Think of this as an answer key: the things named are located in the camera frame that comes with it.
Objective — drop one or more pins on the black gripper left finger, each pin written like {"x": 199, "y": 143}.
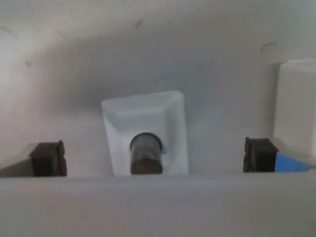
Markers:
{"x": 48, "y": 160}

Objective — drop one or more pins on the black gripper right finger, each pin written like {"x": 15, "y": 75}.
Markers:
{"x": 260, "y": 156}

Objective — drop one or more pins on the metal round peg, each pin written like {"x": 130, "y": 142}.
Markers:
{"x": 146, "y": 154}

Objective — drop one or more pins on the small white peg holder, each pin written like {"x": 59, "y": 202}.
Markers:
{"x": 145, "y": 111}

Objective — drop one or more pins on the white holder block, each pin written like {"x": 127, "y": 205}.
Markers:
{"x": 296, "y": 98}

